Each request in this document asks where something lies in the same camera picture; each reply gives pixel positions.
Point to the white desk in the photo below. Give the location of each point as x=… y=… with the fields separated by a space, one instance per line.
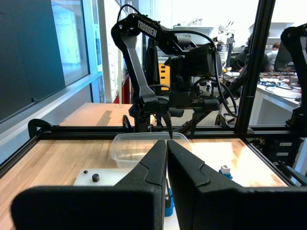
x=275 y=98

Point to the yellow drawer cabinet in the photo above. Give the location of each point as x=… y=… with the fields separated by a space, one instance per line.
x=165 y=76

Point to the clear plastic container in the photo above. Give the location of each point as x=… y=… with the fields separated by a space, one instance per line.
x=129 y=148

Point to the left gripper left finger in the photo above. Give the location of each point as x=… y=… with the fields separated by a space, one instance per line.
x=96 y=208

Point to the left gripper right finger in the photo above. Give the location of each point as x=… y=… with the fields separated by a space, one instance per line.
x=227 y=208

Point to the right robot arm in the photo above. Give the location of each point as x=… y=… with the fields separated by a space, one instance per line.
x=134 y=60

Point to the large blue socket block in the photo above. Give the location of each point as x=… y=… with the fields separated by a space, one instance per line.
x=169 y=206

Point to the small blue socket block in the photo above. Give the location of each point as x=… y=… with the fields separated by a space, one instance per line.
x=226 y=176

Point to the person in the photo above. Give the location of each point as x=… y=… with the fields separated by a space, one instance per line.
x=273 y=55

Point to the black frame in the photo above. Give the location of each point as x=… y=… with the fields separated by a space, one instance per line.
x=249 y=83

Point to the black threaded stud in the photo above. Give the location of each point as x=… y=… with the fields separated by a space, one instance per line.
x=95 y=178

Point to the window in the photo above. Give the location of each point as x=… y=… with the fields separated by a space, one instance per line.
x=69 y=43

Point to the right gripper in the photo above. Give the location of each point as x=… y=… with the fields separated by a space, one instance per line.
x=181 y=103

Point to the white task board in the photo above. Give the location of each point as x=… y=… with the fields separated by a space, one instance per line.
x=108 y=177

